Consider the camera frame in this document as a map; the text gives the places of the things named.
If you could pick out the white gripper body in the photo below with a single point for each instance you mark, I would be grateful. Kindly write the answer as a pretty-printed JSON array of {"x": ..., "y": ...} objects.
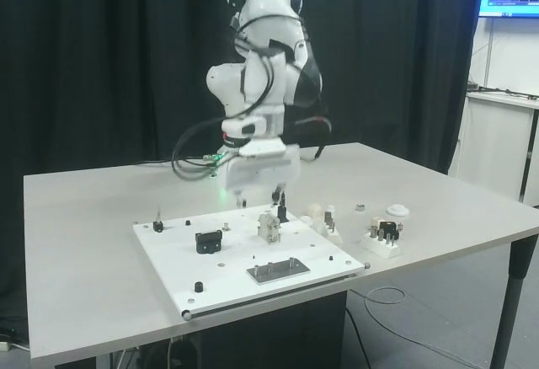
[{"x": 261, "y": 173}]

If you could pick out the grey waterproof plug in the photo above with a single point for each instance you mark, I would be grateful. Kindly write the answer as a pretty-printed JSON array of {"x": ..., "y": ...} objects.
[{"x": 268, "y": 222}]

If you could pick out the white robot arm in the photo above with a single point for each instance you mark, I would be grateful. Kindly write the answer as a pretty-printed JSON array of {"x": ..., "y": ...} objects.
[{"x": 269, "y": 6}]

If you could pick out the cream hollow square holder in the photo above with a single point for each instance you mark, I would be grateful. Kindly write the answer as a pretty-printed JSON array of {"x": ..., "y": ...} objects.
[{"x": 315, "y": 211}]

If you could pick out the metal square peg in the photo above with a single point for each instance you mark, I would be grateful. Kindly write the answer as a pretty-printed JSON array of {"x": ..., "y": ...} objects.
[
  {"x": 332, "y": 222},
  {"x": 327, "y": 218}
]

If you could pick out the white small gear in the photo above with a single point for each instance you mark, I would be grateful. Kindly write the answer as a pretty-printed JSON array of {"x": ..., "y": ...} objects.
[{"x": 331, "y": 209}]

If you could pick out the white peg holder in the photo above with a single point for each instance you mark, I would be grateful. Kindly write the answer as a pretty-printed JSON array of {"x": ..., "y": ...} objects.
[
  {"x": 381, "y": 250},
  {"x": 328, "y": 236}
]

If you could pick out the metal bolt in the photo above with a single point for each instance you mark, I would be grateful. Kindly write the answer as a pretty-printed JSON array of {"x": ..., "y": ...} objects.
[{"x": 360, "y": 207}]

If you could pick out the white task board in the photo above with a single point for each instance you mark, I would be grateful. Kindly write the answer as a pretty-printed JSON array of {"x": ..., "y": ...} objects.
[{"x": 219, "y": 280}]

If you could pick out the cream small holder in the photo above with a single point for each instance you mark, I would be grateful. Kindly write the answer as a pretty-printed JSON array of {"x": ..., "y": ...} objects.
[{"x": 376, "y": 222}]

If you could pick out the metal round peg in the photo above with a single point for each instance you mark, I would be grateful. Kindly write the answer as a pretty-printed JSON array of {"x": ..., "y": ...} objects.
[{"x": 373, "y": 232}]

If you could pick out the black D-SUB plug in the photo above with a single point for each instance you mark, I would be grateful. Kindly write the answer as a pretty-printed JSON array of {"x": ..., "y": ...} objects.
[{"x": 391, "y": 229}]

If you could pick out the white large gear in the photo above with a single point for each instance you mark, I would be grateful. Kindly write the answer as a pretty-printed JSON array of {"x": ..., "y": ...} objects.
[{"x": 398, "y": 211}]

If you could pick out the metal BNC plug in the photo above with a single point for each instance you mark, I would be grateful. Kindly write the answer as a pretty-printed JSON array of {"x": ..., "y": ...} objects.
[{"x": 401, "y": 228}]

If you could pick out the black box under table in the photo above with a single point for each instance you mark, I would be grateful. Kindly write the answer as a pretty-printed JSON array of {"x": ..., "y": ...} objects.
[{"x": 273, "y": 335}]

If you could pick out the black curtain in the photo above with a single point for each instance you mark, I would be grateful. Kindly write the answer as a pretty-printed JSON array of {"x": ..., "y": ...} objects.
[{"x": 105, "y": 70}]

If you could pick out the white cabinet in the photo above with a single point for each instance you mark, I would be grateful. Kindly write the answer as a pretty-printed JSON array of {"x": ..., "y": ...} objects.
[{"x": 492, "y": 145}]

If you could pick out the dark grey table leg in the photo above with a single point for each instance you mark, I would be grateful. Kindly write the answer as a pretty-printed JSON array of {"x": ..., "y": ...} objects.
[{"x": 511, "y": 301}]

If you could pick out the white power strip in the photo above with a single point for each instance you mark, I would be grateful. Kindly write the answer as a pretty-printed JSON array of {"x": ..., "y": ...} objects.
[{"x": 4, "y": 346}]

